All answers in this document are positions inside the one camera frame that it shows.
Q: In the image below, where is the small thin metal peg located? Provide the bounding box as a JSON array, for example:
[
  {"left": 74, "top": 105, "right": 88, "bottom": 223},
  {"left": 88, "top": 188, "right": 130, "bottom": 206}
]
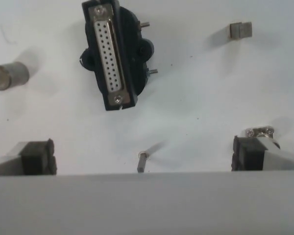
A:
[{"left": 136, "top": 151, "right": 148, "bottom": 174}]

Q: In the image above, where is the black D-SUB plug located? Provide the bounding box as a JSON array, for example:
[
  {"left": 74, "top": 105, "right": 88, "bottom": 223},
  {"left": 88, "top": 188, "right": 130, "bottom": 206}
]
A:
[{"left": 241, "top": 126, "right": 276, "bottom": 139}]

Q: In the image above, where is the metal round peg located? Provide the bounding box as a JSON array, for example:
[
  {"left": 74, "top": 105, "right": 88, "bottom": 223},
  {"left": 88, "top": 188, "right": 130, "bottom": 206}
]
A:
[{"left": 0, "top": 62, "right": 30, "bottom": 92}]

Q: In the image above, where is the metal square peg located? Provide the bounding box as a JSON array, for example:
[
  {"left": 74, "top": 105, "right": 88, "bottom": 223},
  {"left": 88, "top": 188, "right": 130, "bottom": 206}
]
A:
[{"left": 228, "top": 22, "right": 253, "bottom": 40}]

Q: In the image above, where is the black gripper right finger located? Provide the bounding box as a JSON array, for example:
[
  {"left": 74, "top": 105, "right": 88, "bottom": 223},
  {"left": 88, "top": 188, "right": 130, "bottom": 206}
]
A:
[{"left": 231, "top": 135, "right": 294, "bottom": 172}]

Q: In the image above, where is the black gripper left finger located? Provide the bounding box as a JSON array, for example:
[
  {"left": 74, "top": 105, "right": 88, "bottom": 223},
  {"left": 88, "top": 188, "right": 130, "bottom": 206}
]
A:
[{"left": 0, "top": 138, "right": 58, "bottom": 176}]

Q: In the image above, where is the white task board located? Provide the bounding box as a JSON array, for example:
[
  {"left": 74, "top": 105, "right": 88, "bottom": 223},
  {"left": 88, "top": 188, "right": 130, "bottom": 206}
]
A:
[{"left": 0, "top": 0, "right": 294, "bottom": 176}]

